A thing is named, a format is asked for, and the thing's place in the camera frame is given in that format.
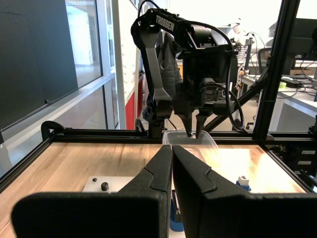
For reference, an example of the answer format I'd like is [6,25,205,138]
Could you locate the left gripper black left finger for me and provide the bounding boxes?
[11,145,173,238]

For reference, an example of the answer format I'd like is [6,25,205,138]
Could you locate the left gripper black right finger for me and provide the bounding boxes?
[172,145,317,238]

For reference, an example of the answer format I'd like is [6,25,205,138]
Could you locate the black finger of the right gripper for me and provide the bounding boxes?
[195,108,213,139]
[176,111,193,138]

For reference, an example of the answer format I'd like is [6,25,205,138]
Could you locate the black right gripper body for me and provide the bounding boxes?
[172,77,234,117]

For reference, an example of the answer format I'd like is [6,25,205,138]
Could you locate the clear plastic tub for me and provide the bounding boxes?
[162,130,220,164]

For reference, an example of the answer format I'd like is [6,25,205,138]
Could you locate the small blue connector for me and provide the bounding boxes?
[235,175,252,193]

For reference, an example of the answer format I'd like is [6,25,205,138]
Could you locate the white board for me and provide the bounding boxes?
[82,176,136,193]

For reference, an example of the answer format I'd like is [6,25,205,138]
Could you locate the blue clamp with black connector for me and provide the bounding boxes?
[169,189,186,233]

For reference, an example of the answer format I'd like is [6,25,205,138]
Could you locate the white lattice stand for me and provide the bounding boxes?
[231,42,249,100]

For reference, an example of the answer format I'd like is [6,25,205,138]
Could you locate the black monitor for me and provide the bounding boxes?
[268,18,317,75]

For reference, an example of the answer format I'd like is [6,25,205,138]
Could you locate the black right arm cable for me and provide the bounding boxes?
[210,23,246,132]

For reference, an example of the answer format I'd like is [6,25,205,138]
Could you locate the black table frame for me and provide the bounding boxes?
[0,0,317,196]

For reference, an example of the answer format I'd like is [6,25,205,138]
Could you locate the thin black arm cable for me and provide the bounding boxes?
[137,0,163,19]

